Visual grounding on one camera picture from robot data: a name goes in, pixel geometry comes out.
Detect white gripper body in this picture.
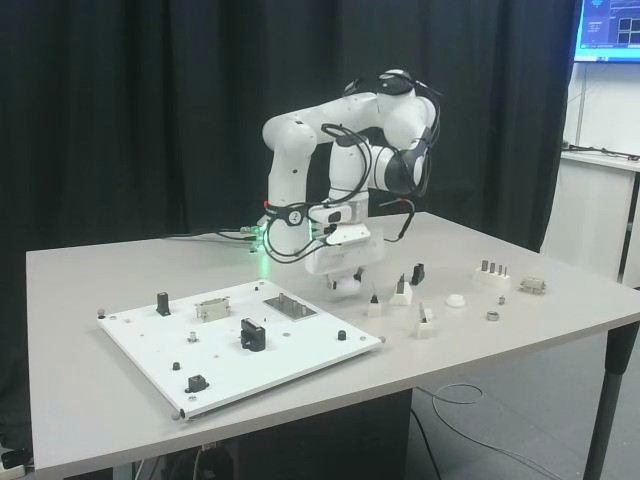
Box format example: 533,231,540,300
304,230,386,278

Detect white large gear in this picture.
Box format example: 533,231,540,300
331,277,362,301

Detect white task board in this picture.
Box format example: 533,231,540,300
94,278,388,423

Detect white peg holder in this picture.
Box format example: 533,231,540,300
471,268,513,291

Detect black curtain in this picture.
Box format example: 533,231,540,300
0,0,577,454

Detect white cabinet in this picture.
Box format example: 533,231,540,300
541,147,640,291

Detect black table leg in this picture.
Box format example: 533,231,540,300
581,319,640,480

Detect blue screen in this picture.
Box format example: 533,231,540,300
572,0,640,64

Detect thin black rod on wire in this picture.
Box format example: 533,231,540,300
378,196,420,242

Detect black looped wrist cable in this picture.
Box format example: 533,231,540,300
261,199,332,262

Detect grey floor cable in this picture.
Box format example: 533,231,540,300
431,382,592,470

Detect black floor cable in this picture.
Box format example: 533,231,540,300
411,408,454,480

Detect black cables on cabinet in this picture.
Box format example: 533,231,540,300
560,142,640,163

